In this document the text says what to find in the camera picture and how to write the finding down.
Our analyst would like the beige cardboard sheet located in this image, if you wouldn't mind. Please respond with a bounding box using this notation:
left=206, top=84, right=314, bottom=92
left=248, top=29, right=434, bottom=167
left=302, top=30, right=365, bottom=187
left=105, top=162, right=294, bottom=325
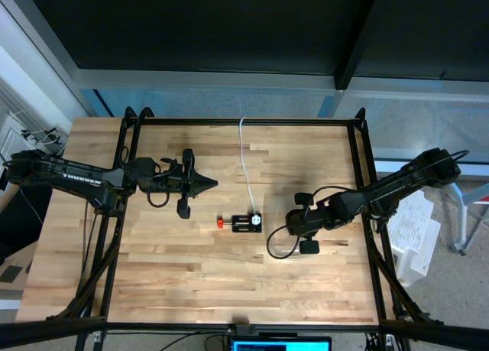
left=0, top=239, right=39, bottom=291

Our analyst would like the white receptacle cable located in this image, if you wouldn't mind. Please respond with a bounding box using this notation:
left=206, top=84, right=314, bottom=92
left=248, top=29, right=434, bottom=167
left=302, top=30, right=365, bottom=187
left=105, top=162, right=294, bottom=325
left=238, top=115, right=259, bottom=216

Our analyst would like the black aluminium table frame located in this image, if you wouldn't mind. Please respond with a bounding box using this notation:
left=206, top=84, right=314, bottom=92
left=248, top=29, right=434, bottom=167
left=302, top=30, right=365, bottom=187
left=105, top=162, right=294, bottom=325
left=0, top=106, right=446, bottom=351

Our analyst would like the clear plastic tub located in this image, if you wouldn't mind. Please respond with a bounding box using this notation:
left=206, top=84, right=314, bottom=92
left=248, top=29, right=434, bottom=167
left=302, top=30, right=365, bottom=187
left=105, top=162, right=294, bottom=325
left=262, top=184, right=335, bottom=261

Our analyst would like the white foam block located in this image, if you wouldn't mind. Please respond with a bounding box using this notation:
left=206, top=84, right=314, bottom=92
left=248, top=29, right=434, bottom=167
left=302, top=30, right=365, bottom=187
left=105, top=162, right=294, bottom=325
left=385, top=190, right=442, bottom=289

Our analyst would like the black clamp with red knob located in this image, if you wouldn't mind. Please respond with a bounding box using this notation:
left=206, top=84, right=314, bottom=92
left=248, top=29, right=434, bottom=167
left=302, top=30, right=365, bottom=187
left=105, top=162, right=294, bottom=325
left=216, top=213, right=264, bottom=235

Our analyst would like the gray metal stand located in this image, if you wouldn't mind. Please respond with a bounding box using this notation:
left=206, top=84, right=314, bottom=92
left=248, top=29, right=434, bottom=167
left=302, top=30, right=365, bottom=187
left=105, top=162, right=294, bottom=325
left=445, top=182, right=489, bottom=257

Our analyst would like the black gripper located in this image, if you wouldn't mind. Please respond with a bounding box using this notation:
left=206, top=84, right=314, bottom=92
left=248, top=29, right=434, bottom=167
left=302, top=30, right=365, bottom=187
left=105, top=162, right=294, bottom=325
left=287, top=191, right=333, bottom=255
left=167, top=148, right=219, bottom=219

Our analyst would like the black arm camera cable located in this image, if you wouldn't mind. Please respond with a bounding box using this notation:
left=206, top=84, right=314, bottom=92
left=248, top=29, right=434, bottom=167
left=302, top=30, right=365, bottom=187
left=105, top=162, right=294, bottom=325
left=146, top=158, right=179, bottom=209
left=266, top=223, right=307, bottom=261

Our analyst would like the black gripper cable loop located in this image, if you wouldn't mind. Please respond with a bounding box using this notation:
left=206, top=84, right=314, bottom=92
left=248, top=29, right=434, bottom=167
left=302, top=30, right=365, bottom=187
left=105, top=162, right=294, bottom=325
left=312, top=185, right=351, bottom=199

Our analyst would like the blue laptop screen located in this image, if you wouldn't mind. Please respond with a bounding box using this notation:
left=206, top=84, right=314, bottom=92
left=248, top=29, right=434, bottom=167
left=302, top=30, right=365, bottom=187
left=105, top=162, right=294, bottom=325
left=228, top=336, right=332, bottom=351

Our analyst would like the tangled cable bundle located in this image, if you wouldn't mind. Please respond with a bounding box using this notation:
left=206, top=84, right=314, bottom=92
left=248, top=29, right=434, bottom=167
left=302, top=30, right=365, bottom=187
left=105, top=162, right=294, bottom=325
left=19, top=125, right=65, bottom=146

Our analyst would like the small black table camera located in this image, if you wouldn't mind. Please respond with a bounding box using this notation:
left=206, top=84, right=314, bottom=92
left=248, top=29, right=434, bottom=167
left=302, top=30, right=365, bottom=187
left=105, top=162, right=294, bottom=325
left=228, top=315, right=253, bottom=336

